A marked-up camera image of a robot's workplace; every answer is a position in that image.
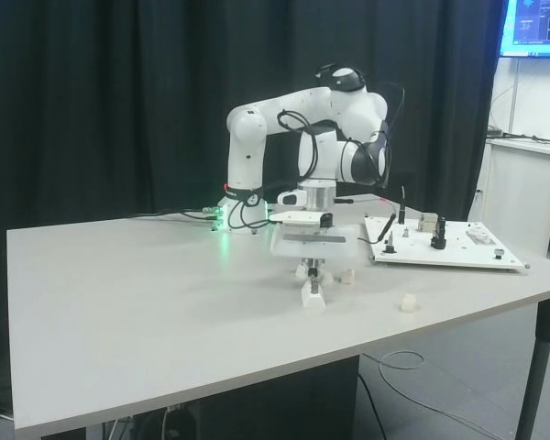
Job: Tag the small white cube holder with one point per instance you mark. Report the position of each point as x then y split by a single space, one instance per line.
348 277
408 304

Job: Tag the white cabinet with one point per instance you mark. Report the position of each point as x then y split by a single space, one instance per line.
522 197

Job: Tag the blue screen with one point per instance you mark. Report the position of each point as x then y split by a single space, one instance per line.
536 27

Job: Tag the white single peg holder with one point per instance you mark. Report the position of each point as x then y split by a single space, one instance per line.
313 300

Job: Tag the white large gear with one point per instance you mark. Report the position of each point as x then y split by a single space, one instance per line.
480 238

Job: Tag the white task board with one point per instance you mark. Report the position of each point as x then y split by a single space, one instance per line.
440 256

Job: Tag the metal bolt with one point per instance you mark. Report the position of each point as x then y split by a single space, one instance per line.
389 238

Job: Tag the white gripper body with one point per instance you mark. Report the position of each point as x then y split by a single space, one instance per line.
311 247

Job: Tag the metal round peg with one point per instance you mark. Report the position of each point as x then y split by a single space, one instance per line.
314 285

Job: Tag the round metal plug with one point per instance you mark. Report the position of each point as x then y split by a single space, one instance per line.
498 253

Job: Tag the black curtain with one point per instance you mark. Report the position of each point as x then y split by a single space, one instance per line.
119 91

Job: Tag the dark table leg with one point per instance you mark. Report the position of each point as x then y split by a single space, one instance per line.
543 357

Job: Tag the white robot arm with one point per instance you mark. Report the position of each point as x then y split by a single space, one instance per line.
247 137

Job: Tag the black box under table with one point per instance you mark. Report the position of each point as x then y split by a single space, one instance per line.
266 403

